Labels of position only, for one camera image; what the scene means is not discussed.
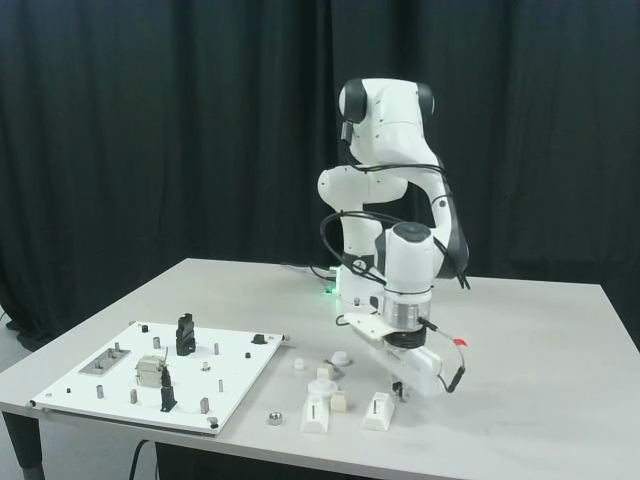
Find grey waterproof plug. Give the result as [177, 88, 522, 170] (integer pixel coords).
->
[134, 354, 162, 389]

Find black floor cable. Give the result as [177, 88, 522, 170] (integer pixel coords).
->
[130, 438, 156, 480]

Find dark table leg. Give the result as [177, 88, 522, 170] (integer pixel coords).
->
[0, 409, 44, 480]

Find white large gear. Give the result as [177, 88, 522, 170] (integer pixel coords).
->
[307, 379, 339, 399]

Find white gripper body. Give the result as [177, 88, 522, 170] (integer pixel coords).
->
[363, 335, 446, 400]

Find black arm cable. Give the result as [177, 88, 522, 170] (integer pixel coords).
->
[341, 117, 474, 292]

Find black D-SUB plug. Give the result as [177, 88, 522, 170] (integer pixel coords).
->
[174, 312, 197, 357]

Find black wrist cable bundle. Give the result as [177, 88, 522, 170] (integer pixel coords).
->
[320, 212, 396, 284]

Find black plug with thin cable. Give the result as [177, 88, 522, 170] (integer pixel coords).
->
[158, 349, 177, 414]

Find black curtains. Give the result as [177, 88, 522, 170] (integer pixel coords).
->
[0, 0, 640, 346]

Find white peg holder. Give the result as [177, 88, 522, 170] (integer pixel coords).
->
[360, 391, 397, 431]
[298, 392, 332, 434]

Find black base cables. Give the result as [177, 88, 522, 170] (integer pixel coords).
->
[279, 262, 336, 281]

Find white task board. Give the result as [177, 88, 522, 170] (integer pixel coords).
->
[27, 319, 292, 439]

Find flat white mounting plate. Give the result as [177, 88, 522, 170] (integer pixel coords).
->
[343, 312, 397, 342]

